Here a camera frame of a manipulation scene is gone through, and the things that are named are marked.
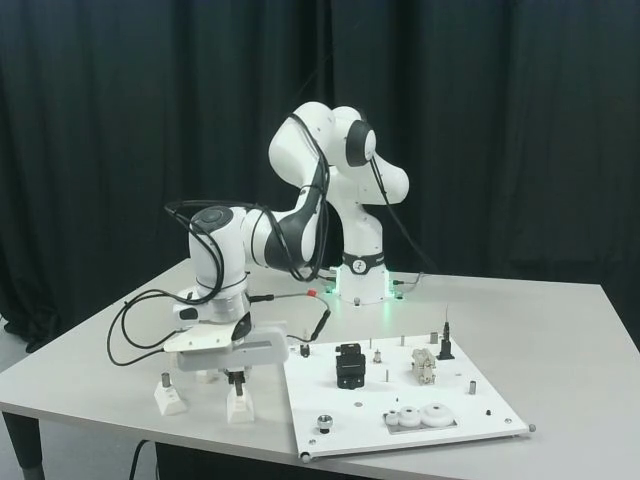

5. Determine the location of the white peg holder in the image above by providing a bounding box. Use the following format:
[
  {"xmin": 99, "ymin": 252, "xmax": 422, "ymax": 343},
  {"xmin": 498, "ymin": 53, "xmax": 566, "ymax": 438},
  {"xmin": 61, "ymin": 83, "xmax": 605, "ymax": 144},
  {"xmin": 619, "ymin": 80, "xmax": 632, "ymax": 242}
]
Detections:
[
  {"xmin": 226, "ymin": 392, "xmax": 257, "ymax": 424},
  {"xmin": 152, "ymin": 383, "xmax": 189, "ymax": 417}
]

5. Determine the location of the white large gear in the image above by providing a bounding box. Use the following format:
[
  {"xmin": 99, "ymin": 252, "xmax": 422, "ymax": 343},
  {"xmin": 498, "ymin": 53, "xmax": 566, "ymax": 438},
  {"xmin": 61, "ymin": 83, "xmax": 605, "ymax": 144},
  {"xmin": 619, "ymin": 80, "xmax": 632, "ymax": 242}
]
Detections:
[{"xmin": 419, "ymin": 402, "xmax": 454, "ymax": 429}]

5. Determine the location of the black D-SUB plug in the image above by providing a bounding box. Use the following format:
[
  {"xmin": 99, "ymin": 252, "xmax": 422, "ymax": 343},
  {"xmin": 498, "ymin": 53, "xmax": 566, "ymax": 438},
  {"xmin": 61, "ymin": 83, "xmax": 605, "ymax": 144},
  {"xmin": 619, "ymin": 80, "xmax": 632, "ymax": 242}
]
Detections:
[{"xmin": 333, "ymin": 342, "xmax": 369, "ymax": 391}]

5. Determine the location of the thin black rod on wire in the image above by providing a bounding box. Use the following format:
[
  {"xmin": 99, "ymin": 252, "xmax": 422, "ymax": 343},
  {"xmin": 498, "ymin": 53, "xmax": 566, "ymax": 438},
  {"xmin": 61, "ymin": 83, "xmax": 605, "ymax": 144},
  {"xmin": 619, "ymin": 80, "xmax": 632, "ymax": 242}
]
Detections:
[{"xmin": 248, "ymin": 287, "xmax": 334, "ymax": 344}]

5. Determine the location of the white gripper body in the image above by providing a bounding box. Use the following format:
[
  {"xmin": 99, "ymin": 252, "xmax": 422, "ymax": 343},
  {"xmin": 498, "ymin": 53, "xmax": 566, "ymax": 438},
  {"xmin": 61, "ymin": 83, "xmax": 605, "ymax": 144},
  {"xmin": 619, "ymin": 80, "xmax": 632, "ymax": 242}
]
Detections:
[{"xmin": 177, "ymin": 323, "xmax": 291, "ymax": 374}]

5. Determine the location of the black looped gripper cable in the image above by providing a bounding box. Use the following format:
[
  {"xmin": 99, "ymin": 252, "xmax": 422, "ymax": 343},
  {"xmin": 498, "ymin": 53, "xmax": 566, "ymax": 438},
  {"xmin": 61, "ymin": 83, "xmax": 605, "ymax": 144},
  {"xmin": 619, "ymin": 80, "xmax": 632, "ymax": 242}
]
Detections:
[{"xmin": 108, "ymin": 293, "xmax": 194, "ymax": 367}]

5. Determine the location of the white task board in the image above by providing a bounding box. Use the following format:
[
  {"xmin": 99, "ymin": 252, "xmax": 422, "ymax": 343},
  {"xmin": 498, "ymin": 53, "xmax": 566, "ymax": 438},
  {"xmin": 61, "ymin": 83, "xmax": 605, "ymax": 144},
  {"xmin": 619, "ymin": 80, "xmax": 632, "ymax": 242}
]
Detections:
[{"xmin": 281, "ymin": 327, "xmax": 537, "ymax": 462}]

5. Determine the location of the black table leg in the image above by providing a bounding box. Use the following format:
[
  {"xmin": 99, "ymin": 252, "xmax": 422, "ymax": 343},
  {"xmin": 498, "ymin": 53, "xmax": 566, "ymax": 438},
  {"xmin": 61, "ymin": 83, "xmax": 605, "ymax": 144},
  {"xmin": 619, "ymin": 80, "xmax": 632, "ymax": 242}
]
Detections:
[{"xmin": 2, "ymin": 409, "xmax": 41, "ymax": 480}]

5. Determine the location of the black curtain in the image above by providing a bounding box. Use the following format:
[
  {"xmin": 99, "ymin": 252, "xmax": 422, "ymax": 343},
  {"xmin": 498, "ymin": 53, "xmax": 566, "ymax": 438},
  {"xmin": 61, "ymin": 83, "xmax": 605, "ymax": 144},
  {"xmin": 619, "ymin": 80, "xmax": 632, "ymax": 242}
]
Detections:
[{"xmin": 0, "ymin": 0, "xmax": 640, "ymax": 351}]

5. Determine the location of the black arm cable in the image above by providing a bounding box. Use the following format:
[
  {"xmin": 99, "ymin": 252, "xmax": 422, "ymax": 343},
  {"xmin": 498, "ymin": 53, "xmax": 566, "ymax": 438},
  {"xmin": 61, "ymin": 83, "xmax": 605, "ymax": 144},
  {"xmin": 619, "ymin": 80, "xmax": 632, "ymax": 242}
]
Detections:
[{"xmin": 164, "ymin": 112, "xmax": 334, "ymax": 284}]

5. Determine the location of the black cable under table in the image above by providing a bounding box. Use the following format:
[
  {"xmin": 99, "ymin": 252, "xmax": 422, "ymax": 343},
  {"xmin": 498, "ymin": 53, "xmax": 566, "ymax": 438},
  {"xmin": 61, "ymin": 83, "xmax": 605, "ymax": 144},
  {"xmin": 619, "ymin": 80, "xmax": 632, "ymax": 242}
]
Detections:
[{"xmin": 130, "ymin": 438, "xmax": 152, "ymax": 480}]

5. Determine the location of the beige multi-pin connector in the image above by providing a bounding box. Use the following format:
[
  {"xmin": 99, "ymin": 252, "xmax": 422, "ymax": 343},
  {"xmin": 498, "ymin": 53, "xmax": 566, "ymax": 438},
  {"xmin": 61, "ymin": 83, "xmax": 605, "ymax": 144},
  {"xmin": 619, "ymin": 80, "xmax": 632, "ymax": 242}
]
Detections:
[{"xmin": 410, "ymin": 348, "xmax": 437, "ymax": 387}]

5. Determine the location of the black upright plug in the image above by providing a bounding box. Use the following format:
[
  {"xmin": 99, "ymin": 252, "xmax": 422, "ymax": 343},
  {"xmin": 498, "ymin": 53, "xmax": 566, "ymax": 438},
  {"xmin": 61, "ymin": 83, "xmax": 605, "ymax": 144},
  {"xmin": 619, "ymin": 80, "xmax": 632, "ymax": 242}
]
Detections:
[{"xmin": 436, "ymin": 308, "xmax": 456, "ymax": 362}]

